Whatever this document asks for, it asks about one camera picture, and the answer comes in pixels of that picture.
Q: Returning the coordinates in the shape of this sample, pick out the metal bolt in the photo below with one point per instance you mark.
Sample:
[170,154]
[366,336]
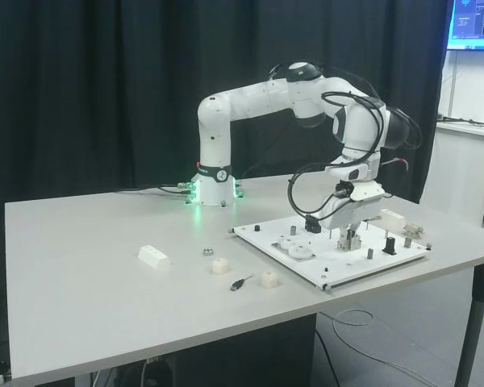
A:
[207,250]

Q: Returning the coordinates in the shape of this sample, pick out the black D-SUB plug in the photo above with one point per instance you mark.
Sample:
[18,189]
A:
[312,225]

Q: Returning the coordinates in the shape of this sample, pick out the blue screen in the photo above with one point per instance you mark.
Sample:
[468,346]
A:
[474,24]

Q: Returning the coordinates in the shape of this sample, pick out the white medium gear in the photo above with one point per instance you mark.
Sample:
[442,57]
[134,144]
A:
[283,242]

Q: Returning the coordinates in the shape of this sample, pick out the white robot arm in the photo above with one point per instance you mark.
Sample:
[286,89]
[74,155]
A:
[218,121]

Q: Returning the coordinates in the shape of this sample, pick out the black upright plug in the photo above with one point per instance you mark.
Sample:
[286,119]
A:
[389,245]

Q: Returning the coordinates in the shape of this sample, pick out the black USB plug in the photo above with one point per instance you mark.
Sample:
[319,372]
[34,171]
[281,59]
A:
[237,285]

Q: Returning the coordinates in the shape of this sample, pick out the beige Ethernet plug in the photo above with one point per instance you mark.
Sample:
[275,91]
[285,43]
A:
[413,231]

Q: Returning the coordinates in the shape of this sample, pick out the small white holder block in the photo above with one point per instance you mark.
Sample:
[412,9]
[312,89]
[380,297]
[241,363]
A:
[269,279]
[219,266]

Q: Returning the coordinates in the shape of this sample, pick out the white large gear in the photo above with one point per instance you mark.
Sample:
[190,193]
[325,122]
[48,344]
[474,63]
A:
[300,253]

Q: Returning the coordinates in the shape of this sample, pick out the black curtain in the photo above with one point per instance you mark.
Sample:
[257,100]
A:
[105,80]

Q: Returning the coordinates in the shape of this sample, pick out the white task board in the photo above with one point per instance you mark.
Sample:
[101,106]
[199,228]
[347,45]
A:
[274,258]

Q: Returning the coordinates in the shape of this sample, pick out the black table leg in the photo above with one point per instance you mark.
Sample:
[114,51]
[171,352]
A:
[474,322]

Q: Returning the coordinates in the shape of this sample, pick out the white small gear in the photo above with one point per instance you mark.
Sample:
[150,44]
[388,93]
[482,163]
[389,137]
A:
[304,243]

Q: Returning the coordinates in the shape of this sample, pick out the grey metal square peg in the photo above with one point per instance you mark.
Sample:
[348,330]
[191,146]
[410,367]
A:
[407,242]

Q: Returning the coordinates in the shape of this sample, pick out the long white peg holder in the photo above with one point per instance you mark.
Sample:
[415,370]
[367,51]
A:
[153,258]
[391,217]

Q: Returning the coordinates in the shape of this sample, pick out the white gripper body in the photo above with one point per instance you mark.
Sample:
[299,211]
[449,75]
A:
[340,213]

